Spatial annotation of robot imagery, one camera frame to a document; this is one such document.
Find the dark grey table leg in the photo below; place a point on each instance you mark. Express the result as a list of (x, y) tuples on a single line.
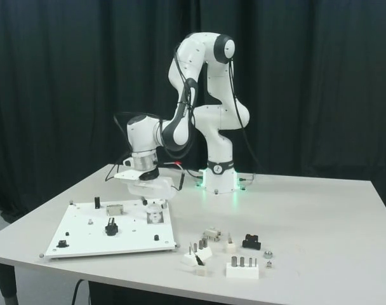
[(4, 279)]

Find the small white plug holder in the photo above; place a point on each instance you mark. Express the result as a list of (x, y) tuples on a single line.
[(201, 271), (230, 248)]

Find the white wedge peg holder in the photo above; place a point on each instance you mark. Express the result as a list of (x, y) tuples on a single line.
[(188, 260), (206, 254)]

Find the white task board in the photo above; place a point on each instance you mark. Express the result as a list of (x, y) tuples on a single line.
[(117, 235)]

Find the flat white plate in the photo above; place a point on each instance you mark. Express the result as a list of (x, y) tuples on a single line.
[(126, 174)]

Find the silver metal nut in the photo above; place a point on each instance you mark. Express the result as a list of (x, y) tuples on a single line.
[(268, 254)]

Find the black curtain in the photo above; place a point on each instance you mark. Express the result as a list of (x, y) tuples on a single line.
[(53, 63)]

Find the beige waterproof plug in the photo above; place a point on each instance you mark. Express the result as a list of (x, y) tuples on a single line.
[(212, 234)]

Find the white medium gear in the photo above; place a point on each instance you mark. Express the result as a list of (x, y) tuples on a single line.
[(155, 216)]

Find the black D-SUB plug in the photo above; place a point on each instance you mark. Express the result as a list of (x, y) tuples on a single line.
[(251, 243)]

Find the wide white peg holder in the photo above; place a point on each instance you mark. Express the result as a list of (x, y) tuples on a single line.
[(242, 273)]

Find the thick metal peg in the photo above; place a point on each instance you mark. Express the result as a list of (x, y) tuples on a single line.
[(242, 261), (234, 261)]

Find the white large gear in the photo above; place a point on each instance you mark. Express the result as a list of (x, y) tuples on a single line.
[(154, 208)]

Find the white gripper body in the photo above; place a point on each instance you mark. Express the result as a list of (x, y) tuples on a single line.
[(153, 188)]

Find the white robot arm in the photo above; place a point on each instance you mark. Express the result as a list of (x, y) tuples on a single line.
[(218, 117)]

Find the grey metal peg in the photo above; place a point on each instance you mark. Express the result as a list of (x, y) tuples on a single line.
[(201, 244), (207, 244)]

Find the metal USB plug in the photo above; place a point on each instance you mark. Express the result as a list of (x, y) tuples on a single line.
[(230, 237)]

